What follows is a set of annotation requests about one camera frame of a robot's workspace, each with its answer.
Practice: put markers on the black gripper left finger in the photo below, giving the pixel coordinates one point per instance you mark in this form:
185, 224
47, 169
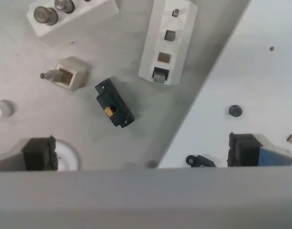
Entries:
38, 153

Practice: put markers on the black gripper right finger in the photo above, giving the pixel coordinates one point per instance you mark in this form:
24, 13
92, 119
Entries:
243, 150

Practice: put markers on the white large gear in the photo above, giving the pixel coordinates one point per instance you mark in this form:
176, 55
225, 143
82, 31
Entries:
69, 155

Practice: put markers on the white small gear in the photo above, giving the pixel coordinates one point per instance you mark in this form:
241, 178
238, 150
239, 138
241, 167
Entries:
1, 109

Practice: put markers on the white task board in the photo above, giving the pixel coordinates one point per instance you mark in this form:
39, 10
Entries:
255, 83

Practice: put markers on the grey tapered plug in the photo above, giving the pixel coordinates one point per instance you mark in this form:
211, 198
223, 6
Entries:
50, 75

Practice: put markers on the black D-SUB plug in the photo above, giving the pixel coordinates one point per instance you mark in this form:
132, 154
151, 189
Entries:
113, 105

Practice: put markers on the small white plug holder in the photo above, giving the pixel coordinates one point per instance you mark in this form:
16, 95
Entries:
75, 69

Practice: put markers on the large metal square peg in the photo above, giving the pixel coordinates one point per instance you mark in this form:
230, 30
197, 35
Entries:
159, 75

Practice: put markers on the white square peg holder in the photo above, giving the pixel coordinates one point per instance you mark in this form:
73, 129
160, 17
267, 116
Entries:
169, 55

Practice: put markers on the white round peg holder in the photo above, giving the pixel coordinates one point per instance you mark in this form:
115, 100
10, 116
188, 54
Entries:
72, 26

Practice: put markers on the medium metal square peg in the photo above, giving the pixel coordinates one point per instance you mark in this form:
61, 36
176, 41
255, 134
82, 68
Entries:
170, 35

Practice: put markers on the large metal round peg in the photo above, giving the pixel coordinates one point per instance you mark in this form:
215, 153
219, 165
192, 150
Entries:
45, 15

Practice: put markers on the medium metal round peg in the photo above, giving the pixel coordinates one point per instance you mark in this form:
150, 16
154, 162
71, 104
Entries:
63, 6

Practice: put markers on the small metal square peg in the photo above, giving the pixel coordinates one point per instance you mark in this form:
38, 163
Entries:
175, 12

